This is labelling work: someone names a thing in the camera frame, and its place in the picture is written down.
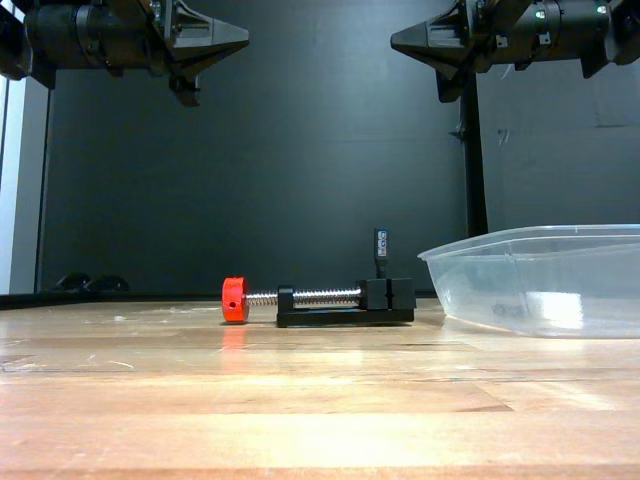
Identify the black USB-C socket adapter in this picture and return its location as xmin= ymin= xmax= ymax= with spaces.
xmin=371 ymin=227 xmax=391 ymax=281

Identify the clear plastic container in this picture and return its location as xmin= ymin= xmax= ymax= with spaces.
xmin=416 ymin=224 xmax=640 ymax=341

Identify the black vise with red knob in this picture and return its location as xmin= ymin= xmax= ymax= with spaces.
xmin=220 ymin=276 xmax=418 ymax=330

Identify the black curved frame bracket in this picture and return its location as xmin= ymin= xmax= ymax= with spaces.
xmin=55 ymin=272 xmax=92 ymax=293
xmin=87 ymin=273 xmax=131 ymax=293

